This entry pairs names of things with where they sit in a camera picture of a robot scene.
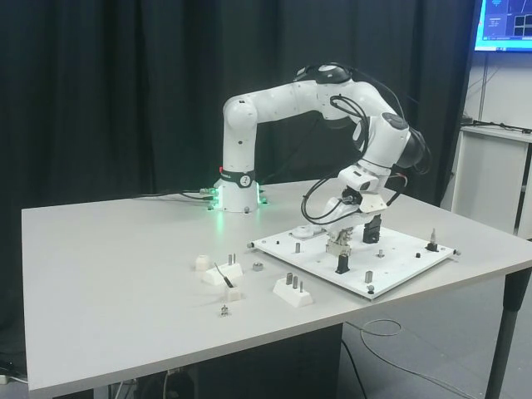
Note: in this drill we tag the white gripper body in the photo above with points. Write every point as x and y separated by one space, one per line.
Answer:
341 214

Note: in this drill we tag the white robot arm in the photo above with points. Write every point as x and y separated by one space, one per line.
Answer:
239 137

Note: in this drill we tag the black D-SUB plug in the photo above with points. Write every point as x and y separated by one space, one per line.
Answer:
371 230

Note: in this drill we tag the white mounting plate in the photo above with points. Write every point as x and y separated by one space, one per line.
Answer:
374 204

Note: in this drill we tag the white large gear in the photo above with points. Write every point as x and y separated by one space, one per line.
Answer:
300 232

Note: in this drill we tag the black USB plug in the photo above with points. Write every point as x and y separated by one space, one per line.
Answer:
342 266

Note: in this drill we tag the white task board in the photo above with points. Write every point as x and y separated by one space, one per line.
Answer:
395 266

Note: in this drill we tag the large metal square peg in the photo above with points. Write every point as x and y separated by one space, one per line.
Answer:
289 280

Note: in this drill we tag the white square peg holder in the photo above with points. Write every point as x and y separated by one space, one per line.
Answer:
291 296

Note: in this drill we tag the black Ethernet plug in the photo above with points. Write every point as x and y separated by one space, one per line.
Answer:
226 280

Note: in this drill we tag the small white plug holder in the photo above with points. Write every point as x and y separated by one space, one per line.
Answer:
233 294

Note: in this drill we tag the white round peg holder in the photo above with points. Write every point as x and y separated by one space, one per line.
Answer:
220 275

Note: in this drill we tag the white small gear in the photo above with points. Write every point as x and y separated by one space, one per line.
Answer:
201 262

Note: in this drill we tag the white cabinet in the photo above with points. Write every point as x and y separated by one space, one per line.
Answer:
490 178

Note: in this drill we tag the black control cabinet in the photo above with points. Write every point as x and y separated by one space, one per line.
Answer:
228 365

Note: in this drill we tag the black table leg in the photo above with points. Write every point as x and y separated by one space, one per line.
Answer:
505 332

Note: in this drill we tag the blue screen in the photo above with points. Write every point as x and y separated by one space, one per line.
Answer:
507 25

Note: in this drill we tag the black curtain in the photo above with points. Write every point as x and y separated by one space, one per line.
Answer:
104 83

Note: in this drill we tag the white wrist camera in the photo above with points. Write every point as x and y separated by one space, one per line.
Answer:
357 179

